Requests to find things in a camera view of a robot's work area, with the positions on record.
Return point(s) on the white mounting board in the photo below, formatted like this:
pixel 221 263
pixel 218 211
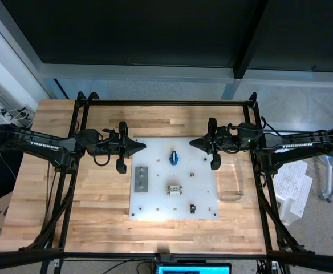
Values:
pixel 149 205

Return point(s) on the white stepped block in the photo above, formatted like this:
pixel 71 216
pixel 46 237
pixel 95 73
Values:
pixel 292 188

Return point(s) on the black aluminium frame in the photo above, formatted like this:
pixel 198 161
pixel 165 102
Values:
pixel 166 102

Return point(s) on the grey ten-hole connector insert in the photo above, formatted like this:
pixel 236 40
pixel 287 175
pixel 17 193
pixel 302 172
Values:
pixel 174 188

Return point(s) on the black camera mount box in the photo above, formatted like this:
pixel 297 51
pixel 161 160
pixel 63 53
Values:
pixel 166 258

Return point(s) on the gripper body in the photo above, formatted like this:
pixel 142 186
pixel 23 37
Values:
pixel 123 148
pixel 213 144

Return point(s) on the screen with blue edge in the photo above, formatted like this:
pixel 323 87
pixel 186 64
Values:
pixel 192 270

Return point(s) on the black wall post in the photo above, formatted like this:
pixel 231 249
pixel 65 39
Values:
pixel 249 42

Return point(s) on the blue and white plug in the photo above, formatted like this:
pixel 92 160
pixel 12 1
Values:
pixel 173 160

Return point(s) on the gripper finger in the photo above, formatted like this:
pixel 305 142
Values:
pixel 204 147
pixel 136 151
pixel 136 145
pixel 204 140

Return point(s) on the grey metal plate with pegs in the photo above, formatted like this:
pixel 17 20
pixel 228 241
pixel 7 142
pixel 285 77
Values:
pixel 138 188

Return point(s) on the small black connector housing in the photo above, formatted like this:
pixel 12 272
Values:
pixel 193 208

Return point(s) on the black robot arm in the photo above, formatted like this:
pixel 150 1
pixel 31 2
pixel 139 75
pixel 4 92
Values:
pixel 297 145
pixel 41 141

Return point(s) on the clear plastic tub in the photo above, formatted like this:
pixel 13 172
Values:
pixel 229 185

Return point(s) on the grey metal stand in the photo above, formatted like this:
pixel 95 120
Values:
pixel 327 182

